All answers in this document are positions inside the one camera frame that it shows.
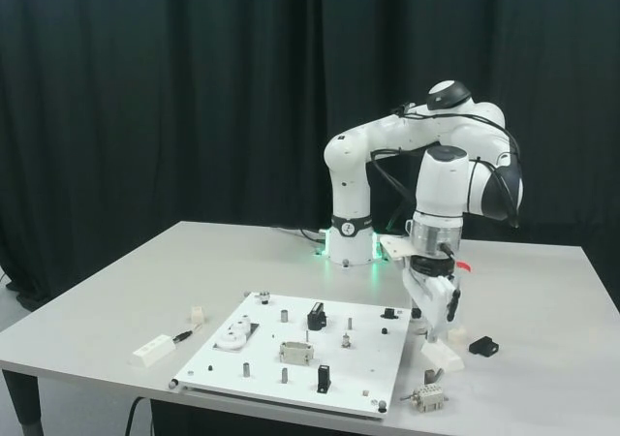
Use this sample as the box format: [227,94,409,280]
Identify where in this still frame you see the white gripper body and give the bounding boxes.
[402,266,460,340]

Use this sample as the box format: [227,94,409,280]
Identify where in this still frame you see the white square-hole peg holder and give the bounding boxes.
[419,340,466,372]

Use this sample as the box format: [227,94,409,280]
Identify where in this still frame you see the white long peg holder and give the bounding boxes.
[128,335,177,367]

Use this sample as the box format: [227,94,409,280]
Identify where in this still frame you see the thin black rod red tag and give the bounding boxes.
[444,260,472,325]

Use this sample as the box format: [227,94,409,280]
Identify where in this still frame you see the black D-SUB plug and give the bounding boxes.
[468,335,502,357]

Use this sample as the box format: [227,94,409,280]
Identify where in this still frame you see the beige multi-pin plug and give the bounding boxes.
[400,384,448,414]

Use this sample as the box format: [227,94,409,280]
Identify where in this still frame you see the white task board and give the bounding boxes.
[167,289,413,416]

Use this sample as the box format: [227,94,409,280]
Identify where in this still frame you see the white large gear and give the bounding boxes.
[214,335,247,354]

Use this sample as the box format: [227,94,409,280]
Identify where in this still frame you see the black curtain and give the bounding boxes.
[0,0,620,311]

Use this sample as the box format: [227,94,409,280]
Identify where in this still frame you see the black table leg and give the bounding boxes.
[1,369,43,436]

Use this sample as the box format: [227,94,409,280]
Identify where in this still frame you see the silver wrist ring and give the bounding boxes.
[411,221,462,259]

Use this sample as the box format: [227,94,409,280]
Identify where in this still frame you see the flat white mount plate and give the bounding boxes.
[379,235,414,262]

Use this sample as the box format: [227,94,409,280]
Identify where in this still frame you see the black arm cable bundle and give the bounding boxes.
[368,147,422,237]

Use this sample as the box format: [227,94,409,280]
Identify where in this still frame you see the black plug with short cable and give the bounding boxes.
[173,326,205,345]

